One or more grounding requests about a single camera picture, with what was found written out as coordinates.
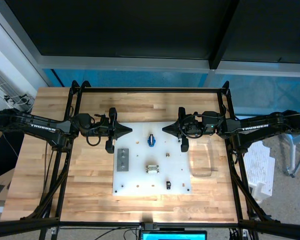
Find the blue clamp with silver cylinder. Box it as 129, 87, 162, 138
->
146, 133, 157, 148

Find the black table-level camera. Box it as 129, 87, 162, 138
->
139, 219, 158, 231

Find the clear plastic tub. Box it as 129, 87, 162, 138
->
188, 139, 220, 179

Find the brown cardboard box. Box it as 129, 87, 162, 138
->
0, 166, 16, 201

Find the black wall pillar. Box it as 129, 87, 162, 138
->
208, 0, 242, 70

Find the grey metal stand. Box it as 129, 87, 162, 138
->
279, 131, 300, 179

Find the blue-edged screen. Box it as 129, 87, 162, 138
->
140, 230, 208, 240

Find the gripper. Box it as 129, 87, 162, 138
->
161, 106, 203, 153
94, 107, 133, 154

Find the black aluminium frame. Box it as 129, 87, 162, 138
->
0, 79, 300, 240

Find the black electronics box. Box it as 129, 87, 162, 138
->
0, 131, 25, 185

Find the white foam block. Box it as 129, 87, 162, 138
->
242, 139, 276, 205

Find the white cable bundle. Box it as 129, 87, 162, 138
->
0, 83, 35, 109

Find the grey metal plate with pegs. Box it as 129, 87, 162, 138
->
116, 148, 130, 173

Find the beige HAN10E connector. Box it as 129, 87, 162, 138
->
145, 164, 160, 175

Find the grey window frame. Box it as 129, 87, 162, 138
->
0, 0, 300, 78

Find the white task board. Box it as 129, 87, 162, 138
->
111, 121, 193, 196

